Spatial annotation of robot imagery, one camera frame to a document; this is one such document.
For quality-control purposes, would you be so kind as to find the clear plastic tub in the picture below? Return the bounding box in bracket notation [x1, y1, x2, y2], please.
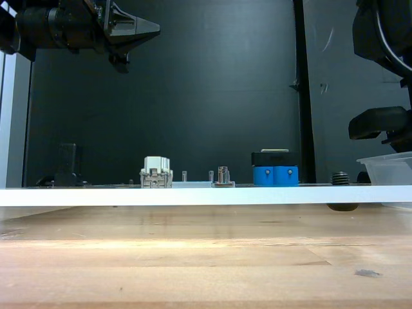
[355, 151, 412, 211]

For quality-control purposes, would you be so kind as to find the black M12 threaded bolt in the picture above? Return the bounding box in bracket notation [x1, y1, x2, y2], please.
[326, 171, 359, 212]

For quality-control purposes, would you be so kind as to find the blue block with black top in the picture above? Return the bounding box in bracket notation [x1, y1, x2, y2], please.
[250, 149, 299, 187]

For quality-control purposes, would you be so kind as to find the grey connector housing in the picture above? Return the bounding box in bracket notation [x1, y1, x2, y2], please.
[138, 156, 175, 189]

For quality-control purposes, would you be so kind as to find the small black clamp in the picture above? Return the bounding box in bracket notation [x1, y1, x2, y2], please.
[35, 143, 85, 187]

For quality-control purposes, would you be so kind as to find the silver plate with posts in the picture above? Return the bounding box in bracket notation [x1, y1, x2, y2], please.
[172, 169, 214, 189]

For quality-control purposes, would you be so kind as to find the white task board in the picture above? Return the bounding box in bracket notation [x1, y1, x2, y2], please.
[0, 185, 412, 207]

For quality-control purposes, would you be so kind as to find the small metal connector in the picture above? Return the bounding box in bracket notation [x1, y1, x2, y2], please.
[211, 165, 236, 188]

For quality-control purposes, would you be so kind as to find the black vertical post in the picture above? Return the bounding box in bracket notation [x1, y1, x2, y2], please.
[291, 0, 319, 185]

